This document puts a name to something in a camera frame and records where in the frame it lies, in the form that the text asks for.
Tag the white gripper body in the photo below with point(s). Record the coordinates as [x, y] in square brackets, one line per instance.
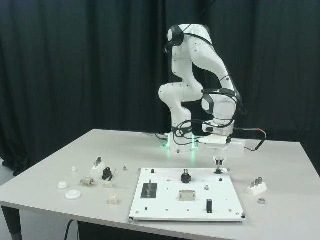
[225, 149]

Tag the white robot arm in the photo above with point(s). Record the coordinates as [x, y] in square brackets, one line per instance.
[200, 55]

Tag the medium metal round peg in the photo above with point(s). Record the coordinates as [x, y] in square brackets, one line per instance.
[256, 182]

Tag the large metal round peg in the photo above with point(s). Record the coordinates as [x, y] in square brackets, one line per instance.
[260, 181]

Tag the white round peg holder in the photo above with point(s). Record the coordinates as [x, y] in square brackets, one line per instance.
[256, 190]

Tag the metal BNC plug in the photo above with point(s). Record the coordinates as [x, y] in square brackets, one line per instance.
[261, 200]

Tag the white task board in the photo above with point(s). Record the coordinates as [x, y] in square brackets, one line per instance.
[175, 205]

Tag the small metal bolt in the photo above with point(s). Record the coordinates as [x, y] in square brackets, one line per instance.
[125, 168]

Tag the black under-table panel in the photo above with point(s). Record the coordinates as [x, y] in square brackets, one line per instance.
[150, 233]

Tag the white plug holder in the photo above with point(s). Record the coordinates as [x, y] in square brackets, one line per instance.
[113, 200]
[108, 185]

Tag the black D-SUB plug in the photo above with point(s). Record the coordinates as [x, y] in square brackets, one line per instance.
[107, 173]

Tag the medium metal square peg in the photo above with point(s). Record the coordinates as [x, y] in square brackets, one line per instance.
[101, 163]

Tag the large metal square peg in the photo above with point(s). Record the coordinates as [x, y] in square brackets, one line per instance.
[98, 161]

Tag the white square peg holder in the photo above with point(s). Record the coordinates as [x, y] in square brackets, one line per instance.
[96, 171]

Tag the grey waterproof plug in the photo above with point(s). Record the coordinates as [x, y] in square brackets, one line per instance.
[87, 181]

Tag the white large gear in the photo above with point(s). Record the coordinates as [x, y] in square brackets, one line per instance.
[72, 195]

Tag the white medium gear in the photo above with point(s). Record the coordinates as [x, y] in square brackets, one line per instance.
[62, 185]

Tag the black curtain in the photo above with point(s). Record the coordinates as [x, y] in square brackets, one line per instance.
[75, 62]

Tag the black table leg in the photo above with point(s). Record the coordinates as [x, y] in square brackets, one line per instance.
[11, 222]

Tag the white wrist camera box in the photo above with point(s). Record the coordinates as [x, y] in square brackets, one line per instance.
[208, 129]

